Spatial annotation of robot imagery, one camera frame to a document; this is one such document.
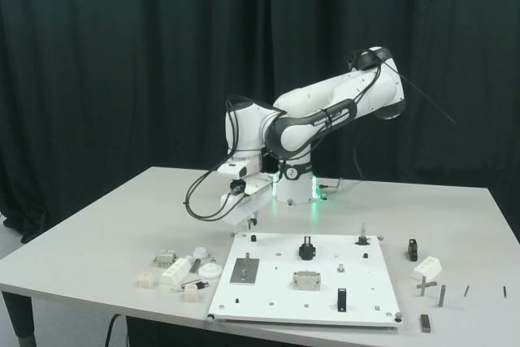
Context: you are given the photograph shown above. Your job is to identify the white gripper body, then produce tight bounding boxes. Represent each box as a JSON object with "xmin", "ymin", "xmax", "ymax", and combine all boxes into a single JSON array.
[{"xmin": 219, "ymin": 182, "xmax": 274, "ymax": 227}]

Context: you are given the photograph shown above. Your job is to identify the white medium gear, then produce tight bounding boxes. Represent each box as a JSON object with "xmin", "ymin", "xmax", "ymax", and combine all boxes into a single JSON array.
[{"xmin": 200, "ymin": 263, "xmax": 223, "ymax": 280}]

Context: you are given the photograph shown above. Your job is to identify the white task board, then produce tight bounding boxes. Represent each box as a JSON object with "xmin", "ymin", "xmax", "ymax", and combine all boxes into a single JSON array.
[{"xmin": 206, "ymin": 232, "xmax": 401, "ymax": 328}]

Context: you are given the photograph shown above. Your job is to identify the white long holder with holes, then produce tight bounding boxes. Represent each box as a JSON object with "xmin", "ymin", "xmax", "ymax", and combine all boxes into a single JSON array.
[{"xmin": 159, "ymin": 257, "xmax": 193, "ymax": 285}]

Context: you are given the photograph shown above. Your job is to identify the small white plug holder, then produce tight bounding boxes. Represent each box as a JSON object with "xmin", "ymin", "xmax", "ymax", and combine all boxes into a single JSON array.
[{"xmin": 181, "ymin": 284, "xmax": 202, "ymax": 304}]

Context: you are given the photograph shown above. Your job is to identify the white cube holder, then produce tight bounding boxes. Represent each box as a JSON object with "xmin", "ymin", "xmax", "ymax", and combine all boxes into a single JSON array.
[{"xmin": 135, "ymin": 270, "xmax": 158, "ymax": 289}]

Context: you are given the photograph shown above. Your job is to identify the black block plug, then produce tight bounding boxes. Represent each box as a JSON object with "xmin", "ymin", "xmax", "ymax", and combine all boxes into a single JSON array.
[{"xmin": 405, "ymin": 237, "xmax": 421, "ymax": 262}]

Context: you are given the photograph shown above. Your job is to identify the white wedge holder with holes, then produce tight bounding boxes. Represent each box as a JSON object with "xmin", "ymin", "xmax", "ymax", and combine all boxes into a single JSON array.
[{"xmin": 413, "ymin": 256, "xmax": 444, "ymax": 284}]

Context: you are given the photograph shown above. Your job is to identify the black curtain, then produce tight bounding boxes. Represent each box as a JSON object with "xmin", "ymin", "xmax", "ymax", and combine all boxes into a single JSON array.
[{"xmin": 0, "ymin": 0, "xmax": 520, "ymax": 245}]

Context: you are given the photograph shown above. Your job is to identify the black table leg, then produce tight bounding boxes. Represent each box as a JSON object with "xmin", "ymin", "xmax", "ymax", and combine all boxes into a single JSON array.
[{"xmin": 1, "ymin": 291, "xmax": 33, "ymax": 347}]

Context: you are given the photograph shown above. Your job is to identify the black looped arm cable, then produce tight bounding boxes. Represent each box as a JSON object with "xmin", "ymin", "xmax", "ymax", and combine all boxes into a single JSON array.
[{"xmin": 184, "ymin": 167, "xmax": 247, "ymax": 223}]

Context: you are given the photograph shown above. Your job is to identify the grey base cable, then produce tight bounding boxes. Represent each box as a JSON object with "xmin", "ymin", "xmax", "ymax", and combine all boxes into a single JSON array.
[{"xmin": 318, "ymin": 177, "xmax": 347, "ymax": 194}]

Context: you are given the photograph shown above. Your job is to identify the black floor cable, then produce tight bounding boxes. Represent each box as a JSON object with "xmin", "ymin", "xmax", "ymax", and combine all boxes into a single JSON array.
[{"xmin": 106, "ymin": 313, "xmax": 124, "ymax": 347}]

